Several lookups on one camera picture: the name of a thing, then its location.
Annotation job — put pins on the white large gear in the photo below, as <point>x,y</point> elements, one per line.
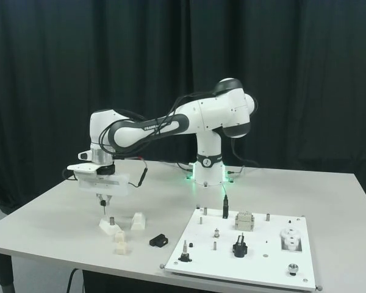
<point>287,232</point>

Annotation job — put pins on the beige multi-pin connector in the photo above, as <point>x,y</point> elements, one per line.
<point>242,220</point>

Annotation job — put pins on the white medium gear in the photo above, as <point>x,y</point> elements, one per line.
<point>291,239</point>

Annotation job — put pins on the dark grey table leg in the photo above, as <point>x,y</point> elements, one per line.
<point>1,271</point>

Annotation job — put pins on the white sloped peg holder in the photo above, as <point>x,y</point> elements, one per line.
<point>138,221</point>
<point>105,227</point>

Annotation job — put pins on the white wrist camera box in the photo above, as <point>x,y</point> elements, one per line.
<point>84,155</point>

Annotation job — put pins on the white mounting plate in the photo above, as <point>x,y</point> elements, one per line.
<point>82,167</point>

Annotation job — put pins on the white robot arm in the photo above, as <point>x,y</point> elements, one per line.
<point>201,116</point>

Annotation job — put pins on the black curtain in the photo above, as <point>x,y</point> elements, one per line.
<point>48,61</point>

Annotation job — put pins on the small black plug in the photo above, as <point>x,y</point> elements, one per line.
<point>158,240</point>

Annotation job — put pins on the white task board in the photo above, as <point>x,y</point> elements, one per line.
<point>256,259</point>

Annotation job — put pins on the metal BNC plug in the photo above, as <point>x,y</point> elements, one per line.
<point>216,233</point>

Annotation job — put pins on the white small gear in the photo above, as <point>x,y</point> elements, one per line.
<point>294,245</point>

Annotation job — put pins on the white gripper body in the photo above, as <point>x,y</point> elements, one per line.
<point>109,184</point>

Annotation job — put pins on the black plug on round base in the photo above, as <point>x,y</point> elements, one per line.
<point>239,248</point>

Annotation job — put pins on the thick metal round peg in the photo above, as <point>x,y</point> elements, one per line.
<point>112,220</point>

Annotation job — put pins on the metal plug on black base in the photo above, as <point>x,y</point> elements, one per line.
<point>185,254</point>

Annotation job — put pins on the small white cube holder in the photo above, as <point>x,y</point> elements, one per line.
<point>119,237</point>
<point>122,248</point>

